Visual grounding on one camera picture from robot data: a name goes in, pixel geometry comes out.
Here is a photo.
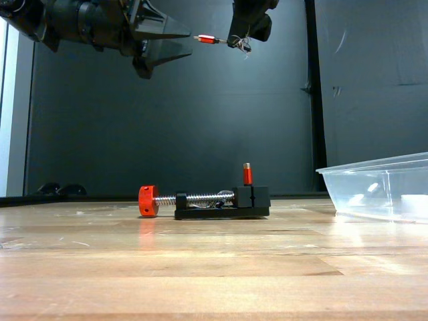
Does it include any black clamp vise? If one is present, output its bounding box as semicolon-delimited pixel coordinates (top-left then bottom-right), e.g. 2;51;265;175
174;185;270;221

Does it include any clear plastic tub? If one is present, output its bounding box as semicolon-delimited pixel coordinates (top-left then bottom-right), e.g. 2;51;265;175
316;152;428;224

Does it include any black vertical post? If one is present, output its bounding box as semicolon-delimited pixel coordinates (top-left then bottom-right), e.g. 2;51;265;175
303;0;328;197

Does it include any red knob clamp screw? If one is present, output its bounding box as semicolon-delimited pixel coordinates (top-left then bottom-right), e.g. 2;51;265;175
138;184;235;218

